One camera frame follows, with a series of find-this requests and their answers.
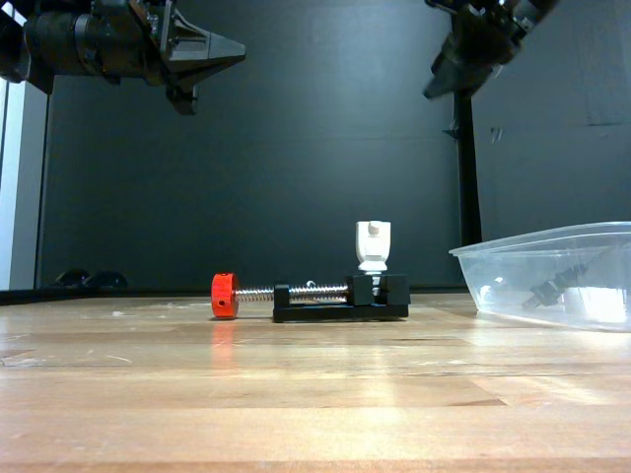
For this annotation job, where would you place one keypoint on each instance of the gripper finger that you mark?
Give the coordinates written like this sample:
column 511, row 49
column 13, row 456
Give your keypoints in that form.
column 458, row 51
column 458, row 84
column 197, row 42
column 197, row 76

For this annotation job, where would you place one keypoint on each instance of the clear plastic container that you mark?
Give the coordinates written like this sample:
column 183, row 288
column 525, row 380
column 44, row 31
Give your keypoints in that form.
column 493, row 276

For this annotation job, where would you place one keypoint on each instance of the black clamp with red knob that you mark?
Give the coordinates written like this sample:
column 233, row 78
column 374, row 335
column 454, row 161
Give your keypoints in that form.
column 340, row 310

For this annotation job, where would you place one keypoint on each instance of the black support post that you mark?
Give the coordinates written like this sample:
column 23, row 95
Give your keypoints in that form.
column 468, row 172

